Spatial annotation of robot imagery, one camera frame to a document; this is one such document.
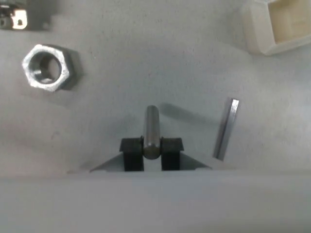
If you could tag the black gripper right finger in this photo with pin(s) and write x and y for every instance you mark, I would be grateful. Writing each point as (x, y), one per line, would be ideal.
(171, 155)

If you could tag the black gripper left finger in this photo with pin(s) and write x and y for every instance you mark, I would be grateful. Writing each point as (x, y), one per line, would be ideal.
(132, 155)

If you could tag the metal round peg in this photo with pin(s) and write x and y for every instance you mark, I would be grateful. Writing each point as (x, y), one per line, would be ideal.
(151, 131)

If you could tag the thin metal square peg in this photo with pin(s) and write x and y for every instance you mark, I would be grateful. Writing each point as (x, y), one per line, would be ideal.
(226, 128)

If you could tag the metal hex nut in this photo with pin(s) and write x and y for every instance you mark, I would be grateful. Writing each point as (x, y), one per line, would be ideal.
(36, 70)

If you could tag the white cube holder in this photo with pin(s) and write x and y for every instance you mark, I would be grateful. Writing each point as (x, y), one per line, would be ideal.
(264, 31)

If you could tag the silver metal plug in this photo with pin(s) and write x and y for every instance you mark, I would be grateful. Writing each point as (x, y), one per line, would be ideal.
(14, 14)

